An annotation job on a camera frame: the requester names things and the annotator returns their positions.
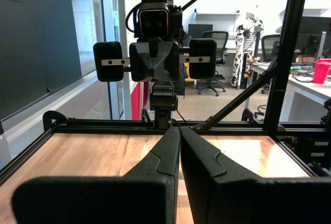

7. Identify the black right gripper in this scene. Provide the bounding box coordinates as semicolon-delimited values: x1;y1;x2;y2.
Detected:
93;38;217;82

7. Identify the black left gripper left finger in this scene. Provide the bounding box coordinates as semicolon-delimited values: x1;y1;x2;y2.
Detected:
11;127;181;224

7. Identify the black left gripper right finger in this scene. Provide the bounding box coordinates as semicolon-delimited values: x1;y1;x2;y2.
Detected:
180;127;331;224

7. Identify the black computer monitor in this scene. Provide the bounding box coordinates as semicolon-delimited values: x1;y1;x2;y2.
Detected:
297;16;331;59
188;24;214;40

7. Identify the black office chair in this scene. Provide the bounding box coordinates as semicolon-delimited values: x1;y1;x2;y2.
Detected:
198;31;230;97
260;34;281;94

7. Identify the white lattice structure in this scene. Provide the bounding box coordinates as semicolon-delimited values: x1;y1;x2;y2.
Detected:
231;23;253;89

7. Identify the white desk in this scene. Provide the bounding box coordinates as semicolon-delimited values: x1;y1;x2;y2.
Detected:
279;63;331;123

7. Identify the red plastic container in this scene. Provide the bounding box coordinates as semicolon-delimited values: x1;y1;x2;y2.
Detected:
312;57;331;84

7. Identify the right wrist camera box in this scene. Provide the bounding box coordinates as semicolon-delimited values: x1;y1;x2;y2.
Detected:
138;0;184;39

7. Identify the black aluminium frame rail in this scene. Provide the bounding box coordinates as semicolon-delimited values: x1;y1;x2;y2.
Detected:
50;119;331;136
273;135;331;180
0;124;68;185

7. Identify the black diagonal frame brace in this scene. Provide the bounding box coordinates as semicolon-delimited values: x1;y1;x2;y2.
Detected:
192;62;276;131

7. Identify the black curved corner bracket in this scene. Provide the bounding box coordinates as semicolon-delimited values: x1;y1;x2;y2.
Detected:
42;110;68;131
241;108;260;125

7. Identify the black frame post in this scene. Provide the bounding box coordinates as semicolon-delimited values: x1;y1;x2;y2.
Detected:
263;0;311;131

